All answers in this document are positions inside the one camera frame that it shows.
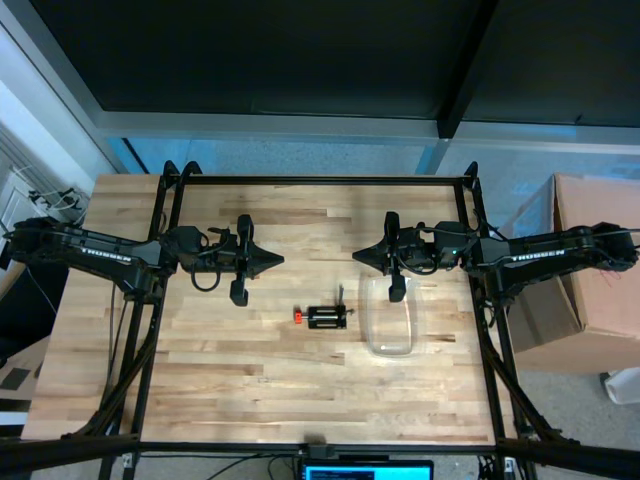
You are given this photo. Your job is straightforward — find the black clamp with red knob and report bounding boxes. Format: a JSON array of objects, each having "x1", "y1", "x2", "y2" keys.
[{"x1": 293, "y1": 304, "x2": 357, "y2": 332}]

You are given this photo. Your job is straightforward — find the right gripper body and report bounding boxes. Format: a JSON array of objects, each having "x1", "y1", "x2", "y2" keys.
[{"x1": 384, "y1": 211, "x2": 426, "y2": 304}]

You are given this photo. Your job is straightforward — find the black frame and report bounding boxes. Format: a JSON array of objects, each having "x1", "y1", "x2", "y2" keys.
[{"x1": 0, "y1": 159, "x2": 640, "y2": 480}]

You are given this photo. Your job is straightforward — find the blue screen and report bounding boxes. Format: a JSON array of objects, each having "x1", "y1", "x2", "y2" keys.
[{"x1": 298, "y1": 459, "x2": 435, "y2": 480}]

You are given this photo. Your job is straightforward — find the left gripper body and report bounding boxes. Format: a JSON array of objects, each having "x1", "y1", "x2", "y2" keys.
[{"x1": 219, "y1": 213, "x2": 254, "y2": 307}]

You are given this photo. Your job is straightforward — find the clear plastic container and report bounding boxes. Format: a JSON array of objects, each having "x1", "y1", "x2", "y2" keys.
[{"x1": 358, "y1": 275, "x2": 425, "y2": 359}]

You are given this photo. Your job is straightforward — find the cardboard box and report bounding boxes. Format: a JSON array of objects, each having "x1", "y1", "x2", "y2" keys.
[{"x1": 499, "y1": 172, "x2": 640, "y2": 376}]

